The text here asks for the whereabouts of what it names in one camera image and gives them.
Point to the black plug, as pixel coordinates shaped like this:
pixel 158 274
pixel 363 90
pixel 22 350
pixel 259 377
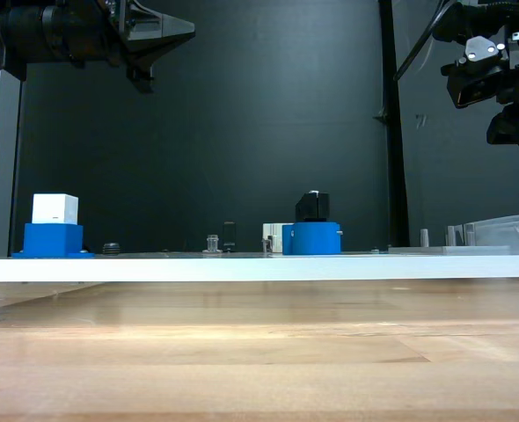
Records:
pixel 312 206

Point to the grey metal bar with holes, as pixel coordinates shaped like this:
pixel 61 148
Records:
pixel 440 250

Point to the thin grey metal peg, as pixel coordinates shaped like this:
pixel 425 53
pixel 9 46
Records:
pixel 425 237

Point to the beige connector housing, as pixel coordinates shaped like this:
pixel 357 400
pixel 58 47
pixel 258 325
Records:
pixel 275 233

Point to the light grey post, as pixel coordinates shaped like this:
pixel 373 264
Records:
pixel 0 176

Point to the clear plastic tub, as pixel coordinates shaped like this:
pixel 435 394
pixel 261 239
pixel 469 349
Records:
pixel 488 233

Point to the blue square holder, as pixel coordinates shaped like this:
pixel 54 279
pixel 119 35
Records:
pixel 53 239

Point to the small clear clamp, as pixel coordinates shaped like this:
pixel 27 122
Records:
pixel 212 244

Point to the white cube plug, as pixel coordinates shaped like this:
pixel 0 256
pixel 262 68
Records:
pixel 55 208

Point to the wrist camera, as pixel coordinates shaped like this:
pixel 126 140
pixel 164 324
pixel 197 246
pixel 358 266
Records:
pixel 470 88

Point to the white board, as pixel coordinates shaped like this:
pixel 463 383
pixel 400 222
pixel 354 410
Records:
pixel 242 268

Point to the black upright post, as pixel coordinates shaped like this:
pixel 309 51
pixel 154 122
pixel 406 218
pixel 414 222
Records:
pixel 393 154

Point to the black set screw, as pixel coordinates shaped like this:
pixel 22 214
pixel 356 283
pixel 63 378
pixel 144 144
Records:
pixel 112 249

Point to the small black socket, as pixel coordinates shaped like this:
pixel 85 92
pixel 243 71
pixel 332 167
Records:
pixel 229 237

